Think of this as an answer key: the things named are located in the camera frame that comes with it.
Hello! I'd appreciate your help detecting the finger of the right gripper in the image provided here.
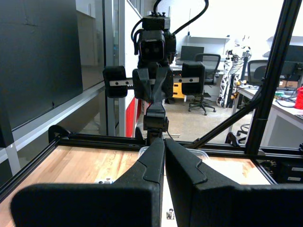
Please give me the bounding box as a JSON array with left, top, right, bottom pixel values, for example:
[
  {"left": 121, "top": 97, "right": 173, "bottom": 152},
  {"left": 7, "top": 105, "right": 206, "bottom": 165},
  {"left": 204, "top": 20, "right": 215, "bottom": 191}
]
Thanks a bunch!
[
  {"left": 132, "top": 68, "right": 156, "bottom": 103},
  {"left": 155, "top": 62, "right": 175, "bottom": 102}
]

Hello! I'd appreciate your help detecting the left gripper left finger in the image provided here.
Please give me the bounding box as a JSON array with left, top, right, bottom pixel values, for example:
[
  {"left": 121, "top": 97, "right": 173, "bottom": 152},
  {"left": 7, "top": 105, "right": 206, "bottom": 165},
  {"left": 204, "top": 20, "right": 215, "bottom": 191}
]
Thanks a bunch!
[{"left": 10, "top": 138, "right": 165, "bottom": 227}]

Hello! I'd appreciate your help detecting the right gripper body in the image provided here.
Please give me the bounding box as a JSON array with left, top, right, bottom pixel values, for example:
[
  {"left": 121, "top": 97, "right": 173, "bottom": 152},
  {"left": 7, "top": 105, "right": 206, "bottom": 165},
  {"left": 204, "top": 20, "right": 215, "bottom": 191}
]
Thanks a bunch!
[{"left": 103, "top": 61, "right": 206, "bottom": 99}]

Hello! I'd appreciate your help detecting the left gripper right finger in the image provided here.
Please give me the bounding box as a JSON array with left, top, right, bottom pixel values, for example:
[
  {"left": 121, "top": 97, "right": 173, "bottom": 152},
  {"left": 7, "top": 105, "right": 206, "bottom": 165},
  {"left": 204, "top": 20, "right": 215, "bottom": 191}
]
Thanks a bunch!
[{"left": 165, "top": 139, "right": 303, "bottom": 227}]

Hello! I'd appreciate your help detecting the yellow cabinet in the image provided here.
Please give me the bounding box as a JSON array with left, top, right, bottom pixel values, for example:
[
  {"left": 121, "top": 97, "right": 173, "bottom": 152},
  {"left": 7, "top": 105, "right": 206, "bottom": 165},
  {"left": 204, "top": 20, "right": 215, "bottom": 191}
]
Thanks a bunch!
[{"left": 172, "top": 82, "right": 186, "bottom": 99}]

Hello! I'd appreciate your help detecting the black computer monitor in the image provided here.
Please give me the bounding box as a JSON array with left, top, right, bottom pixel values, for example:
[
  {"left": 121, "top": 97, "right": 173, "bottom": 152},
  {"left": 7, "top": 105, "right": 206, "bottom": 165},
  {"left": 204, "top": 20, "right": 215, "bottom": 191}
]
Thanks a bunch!
[
  {"left": 281, "top": 44, "right": 303, "bottom": 76},
  {"left": 180, "top": 45, "right": 205, "bottom": 61}
]

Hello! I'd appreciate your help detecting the black office chair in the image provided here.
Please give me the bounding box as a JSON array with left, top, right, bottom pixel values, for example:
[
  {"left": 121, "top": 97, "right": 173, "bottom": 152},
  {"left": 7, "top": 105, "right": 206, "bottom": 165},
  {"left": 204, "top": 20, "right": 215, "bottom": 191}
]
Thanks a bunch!
[
  {"left": 236, "top": 60, "right": 269, "bottom": 144},
  {"left": 188, "top": 53, "right": 221, "bottom": 116}
]

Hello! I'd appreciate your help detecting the clear plastic container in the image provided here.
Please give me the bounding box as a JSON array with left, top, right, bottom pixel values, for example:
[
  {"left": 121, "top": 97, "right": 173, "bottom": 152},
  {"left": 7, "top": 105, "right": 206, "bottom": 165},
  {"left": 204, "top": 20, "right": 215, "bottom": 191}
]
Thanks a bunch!
[{"left": 138, "top": 146, "right": 212, "bottom": 167}]

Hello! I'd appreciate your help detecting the white black legged robot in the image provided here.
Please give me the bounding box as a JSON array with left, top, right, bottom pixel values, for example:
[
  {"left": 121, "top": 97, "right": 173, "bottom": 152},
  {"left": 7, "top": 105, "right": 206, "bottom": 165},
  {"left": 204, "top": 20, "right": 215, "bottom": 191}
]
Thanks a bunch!
[{"left": 216, "top": 35, "right": 252, "bottom": 108}]

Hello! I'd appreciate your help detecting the black electronics box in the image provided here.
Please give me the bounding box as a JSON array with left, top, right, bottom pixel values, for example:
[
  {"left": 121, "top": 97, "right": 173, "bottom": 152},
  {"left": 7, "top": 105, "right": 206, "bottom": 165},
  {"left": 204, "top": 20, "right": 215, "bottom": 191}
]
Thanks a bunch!
[{"left": 257, "top": 158, "right": 303, "bottom": 184}]

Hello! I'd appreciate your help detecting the white desk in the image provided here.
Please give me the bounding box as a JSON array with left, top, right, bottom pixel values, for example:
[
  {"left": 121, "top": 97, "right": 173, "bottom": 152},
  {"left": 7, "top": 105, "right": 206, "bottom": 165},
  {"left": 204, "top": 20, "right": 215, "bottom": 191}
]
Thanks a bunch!
[{"left": 233, "top": 84, "right": 303, "bottom": 148}]

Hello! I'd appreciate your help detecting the cardboard box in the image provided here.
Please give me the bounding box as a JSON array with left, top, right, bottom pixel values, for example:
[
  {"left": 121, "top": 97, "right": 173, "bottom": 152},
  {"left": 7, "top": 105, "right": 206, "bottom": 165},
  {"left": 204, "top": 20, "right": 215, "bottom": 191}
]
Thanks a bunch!
[{"left": 279, "top": 80, "right": 299, "bottom": 89}]

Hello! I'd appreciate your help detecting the red plastic container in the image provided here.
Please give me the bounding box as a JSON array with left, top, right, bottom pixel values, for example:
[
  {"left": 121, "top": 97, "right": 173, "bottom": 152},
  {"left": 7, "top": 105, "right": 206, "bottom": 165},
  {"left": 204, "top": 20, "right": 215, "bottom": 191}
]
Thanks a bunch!
[{"left": 294, "top": 86, "right": 303, "bottom": 109}]

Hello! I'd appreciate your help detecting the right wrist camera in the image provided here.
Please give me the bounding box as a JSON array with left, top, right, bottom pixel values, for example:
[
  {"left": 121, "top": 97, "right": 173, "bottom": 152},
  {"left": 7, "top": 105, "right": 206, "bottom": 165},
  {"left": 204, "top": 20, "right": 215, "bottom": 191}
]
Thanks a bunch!
[{"left": 138, "top": 30, "right": 166, "bottom": 61}]

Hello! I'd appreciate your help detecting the white wall shelf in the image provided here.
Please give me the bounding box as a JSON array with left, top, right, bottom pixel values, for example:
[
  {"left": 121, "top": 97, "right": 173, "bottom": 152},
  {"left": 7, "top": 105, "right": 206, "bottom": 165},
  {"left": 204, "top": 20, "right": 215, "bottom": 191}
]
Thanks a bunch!
[{"left": 187, "top": 35, "right": 232, "bottom": 47}]

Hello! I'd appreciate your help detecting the black frame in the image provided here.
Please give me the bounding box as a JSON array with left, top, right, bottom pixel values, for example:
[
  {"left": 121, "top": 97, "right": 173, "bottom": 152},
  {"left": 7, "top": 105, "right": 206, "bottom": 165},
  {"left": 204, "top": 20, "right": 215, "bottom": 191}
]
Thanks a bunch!
[{"left": 0, "top": 0, "right": 303, "bottom": 201}]

